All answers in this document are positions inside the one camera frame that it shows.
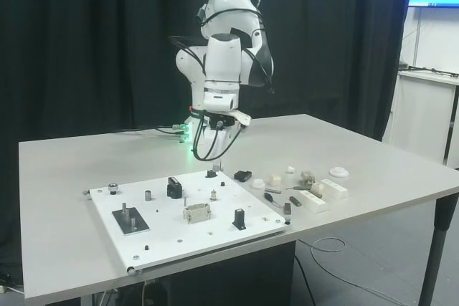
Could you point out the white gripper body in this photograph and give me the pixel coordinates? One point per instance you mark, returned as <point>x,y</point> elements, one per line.
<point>219,141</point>

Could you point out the metal BNC plug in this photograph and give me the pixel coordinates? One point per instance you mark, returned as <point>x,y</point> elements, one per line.
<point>214,195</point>

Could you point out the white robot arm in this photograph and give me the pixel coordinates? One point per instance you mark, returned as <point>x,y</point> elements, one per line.
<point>222,58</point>

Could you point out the black D-SUB plug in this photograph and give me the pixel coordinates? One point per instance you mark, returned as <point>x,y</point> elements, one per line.
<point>243,176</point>

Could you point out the white small gear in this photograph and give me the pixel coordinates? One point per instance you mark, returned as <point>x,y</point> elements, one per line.
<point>257,184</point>

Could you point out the cream cube holder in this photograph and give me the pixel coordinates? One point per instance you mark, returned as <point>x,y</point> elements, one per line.
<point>317,188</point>
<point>274,179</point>

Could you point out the white task board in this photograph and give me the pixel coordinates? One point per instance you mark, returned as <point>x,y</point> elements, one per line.
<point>201,227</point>

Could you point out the black USB plug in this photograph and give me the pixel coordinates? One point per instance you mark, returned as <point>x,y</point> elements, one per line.
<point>269,197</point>

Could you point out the metal round peg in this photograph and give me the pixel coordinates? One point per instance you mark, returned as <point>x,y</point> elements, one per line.
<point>273,188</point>

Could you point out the dark metal square peg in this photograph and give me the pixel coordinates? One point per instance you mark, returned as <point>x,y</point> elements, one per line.
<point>294,201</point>
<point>287,208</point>

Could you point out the thin metal bolt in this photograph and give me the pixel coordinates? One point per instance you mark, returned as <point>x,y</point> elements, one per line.
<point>295,187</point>

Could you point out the white long peg holder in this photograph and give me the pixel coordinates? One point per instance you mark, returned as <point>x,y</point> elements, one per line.
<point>314,203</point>
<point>335,188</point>

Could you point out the black box under table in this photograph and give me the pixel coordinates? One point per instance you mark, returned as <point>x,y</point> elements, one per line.
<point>222,277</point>

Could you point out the white large gear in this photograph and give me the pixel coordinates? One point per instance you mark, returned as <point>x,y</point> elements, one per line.
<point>339,172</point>

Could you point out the black curtain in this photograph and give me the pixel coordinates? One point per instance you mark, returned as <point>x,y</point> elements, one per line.
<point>89,51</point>

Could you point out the grey table leg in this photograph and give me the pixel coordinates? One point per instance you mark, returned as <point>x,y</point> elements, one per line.
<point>86,293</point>
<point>435,248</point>

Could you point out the white cabinet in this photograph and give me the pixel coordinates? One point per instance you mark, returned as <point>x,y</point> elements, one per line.
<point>426,119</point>

